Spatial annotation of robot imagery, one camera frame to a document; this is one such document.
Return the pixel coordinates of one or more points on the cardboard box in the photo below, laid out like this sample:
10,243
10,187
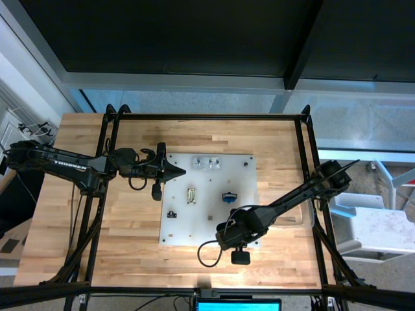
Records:
16,233

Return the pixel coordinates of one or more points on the grey connector housing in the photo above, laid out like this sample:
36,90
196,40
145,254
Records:
192,196

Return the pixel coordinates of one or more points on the white frame bracket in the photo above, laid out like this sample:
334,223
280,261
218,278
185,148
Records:
330,301
82,298

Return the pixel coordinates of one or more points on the blue laptop screen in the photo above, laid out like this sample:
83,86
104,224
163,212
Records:
236,307

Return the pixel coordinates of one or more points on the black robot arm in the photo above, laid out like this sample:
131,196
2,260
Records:
69,166
291,198

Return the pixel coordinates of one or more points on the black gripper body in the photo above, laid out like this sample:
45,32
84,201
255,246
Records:
236,239
159,168

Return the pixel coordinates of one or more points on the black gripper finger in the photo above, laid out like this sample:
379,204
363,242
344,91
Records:
172,168
172,175

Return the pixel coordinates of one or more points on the grey metal chair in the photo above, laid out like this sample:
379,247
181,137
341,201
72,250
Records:
384,173

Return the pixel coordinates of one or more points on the grey metal partition frame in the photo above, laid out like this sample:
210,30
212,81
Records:
162,81

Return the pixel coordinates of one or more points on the black metal frame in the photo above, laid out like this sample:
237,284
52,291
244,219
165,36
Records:
207,117

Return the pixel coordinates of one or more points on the white board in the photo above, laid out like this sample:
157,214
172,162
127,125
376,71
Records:
181,226

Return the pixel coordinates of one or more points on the small black table camera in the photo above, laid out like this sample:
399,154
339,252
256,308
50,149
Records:
205,290

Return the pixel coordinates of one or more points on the black bulky object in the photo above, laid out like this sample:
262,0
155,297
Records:
13,201

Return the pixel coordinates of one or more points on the black vertical post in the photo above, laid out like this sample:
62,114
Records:
301,48

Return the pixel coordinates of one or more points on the white plastic stool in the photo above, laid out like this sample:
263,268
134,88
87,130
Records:
382,226

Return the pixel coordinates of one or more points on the clear plastic tub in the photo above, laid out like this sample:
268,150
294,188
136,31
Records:
304,223

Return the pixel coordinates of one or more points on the small black clamp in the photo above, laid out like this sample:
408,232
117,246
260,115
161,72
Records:
171,214

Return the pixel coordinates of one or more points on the blue connector with black top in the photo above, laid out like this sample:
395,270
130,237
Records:
228,198

